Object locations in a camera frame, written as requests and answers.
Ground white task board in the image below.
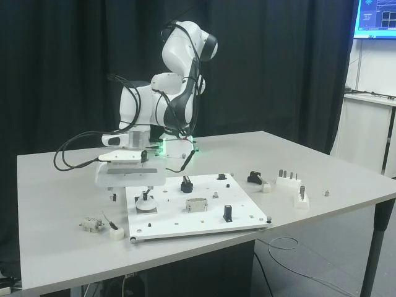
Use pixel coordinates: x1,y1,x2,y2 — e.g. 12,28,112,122
124,171,273,246

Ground flat white mounting plate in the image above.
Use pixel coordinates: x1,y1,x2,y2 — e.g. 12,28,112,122
98,150,144,165

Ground beige waterproof plug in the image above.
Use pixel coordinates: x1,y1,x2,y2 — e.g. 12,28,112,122
79,217,100,232

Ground white cabinet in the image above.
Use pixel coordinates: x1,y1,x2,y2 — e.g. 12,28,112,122
329,92,396,179

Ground blue screen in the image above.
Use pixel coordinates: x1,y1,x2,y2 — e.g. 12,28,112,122
352,0,396,40

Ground white round peg holder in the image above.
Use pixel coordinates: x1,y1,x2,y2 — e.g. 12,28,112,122
293,195,311,210

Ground white square peg holder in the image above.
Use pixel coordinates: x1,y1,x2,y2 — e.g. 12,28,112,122
275,175,301,188

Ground black table leg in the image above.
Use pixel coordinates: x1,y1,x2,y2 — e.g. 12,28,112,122
359,197,396,297

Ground black curtain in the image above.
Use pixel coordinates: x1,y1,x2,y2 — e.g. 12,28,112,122
0,0,361,281

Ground black floor cable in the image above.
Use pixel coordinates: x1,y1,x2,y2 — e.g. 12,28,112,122
253,251,273,297

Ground black camera cable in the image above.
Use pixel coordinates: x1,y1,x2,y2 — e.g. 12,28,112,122
53,20,207,171

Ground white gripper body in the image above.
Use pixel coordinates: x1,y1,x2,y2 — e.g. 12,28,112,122
94,158,167,189

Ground white large gear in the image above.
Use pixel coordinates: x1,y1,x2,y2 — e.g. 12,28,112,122
135,191,156,213

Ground silver wrist ring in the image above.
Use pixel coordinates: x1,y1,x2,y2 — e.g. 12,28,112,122
126,130,148,151

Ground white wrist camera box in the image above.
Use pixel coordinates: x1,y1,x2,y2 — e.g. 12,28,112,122
101,133,129,147

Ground black Ethernet plug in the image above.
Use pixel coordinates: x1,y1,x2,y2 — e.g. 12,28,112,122
101,209,121,231

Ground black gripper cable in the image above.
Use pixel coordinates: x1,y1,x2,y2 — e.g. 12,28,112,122
53,20,207,171

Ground white power strip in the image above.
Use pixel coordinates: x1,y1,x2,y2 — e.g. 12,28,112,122
0,275,23,294

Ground grey floor cable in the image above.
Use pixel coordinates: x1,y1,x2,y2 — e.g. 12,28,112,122
254,236,396,297

